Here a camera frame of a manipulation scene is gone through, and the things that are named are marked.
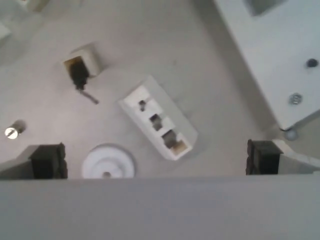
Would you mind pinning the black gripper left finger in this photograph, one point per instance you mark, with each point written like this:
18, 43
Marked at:
47, 162

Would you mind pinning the black USB plug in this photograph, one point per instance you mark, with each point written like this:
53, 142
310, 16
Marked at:
78, 72

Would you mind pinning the white large gear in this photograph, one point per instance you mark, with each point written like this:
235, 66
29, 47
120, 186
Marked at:
97, 165

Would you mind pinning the large metal peg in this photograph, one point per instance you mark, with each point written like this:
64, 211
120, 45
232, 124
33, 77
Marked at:
170, 138

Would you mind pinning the white peg holder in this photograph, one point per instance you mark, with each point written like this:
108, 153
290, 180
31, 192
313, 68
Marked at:
175, 120

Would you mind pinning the metal bolt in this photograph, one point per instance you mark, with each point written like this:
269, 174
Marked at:
12, 130

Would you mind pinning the medium metal peg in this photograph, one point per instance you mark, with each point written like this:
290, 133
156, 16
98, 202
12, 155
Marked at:
156, 121

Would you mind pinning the small metal peg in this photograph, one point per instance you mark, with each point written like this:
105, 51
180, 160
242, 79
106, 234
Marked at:
142, 105

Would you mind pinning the white task board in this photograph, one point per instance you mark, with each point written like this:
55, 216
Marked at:
275, 62

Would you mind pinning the white plug holder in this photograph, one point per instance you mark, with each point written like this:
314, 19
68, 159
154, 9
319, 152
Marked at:
92, 57

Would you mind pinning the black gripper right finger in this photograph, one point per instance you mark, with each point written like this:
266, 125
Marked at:
265, 157

